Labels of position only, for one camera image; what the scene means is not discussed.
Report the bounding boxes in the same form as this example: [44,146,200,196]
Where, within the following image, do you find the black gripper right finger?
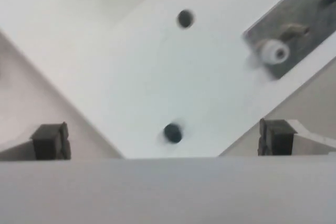
[258,118,336,156]

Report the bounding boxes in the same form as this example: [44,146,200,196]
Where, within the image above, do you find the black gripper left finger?
[0,122,71,161]

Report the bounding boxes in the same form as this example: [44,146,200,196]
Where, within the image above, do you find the white small gear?
[255,38,291,67]

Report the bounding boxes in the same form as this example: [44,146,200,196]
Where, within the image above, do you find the white task board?
[0,0,336,159]

